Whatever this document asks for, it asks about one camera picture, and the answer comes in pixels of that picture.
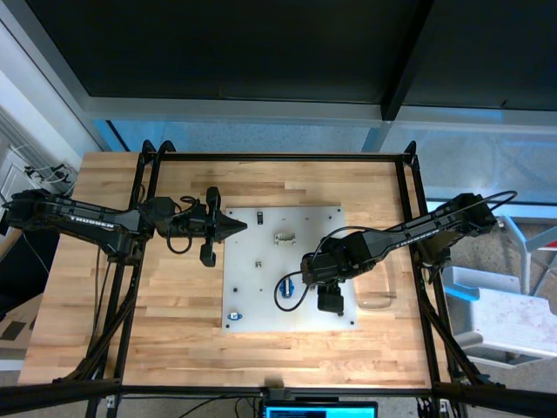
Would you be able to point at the beige connector housing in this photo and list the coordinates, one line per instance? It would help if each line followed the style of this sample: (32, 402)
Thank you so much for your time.
(285, 239)

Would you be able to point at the clear plastic tub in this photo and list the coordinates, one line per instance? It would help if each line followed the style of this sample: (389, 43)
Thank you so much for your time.
(374, 300)

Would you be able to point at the cardboard box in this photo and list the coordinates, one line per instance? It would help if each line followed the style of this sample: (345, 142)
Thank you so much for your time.
(17, 322)

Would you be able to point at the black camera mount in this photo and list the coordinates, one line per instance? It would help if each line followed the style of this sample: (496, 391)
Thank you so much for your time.
(277, 392)

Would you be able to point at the black aluminium frame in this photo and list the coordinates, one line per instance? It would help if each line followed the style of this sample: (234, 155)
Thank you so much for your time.
(278, 157)

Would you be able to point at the white taskboard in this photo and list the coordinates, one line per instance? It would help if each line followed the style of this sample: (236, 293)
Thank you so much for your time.
(261, 244)

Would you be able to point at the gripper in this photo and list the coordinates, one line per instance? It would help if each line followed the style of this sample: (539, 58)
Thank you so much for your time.
(329, 300)
(213, 224)

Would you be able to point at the laptop screen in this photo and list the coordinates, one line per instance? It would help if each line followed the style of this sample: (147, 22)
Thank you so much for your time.
(317, 410)

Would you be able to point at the blue connector mount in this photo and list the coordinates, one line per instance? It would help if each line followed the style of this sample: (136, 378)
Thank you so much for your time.
(290, 289)

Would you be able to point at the white metal chair frame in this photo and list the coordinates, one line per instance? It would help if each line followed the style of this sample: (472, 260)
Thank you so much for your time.
(526, 248)

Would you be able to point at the white metal cart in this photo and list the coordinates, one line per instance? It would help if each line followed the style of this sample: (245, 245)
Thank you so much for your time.
(500, 313)

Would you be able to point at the small blue connector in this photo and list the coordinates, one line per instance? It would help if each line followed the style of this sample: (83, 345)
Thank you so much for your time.
(234, 315)

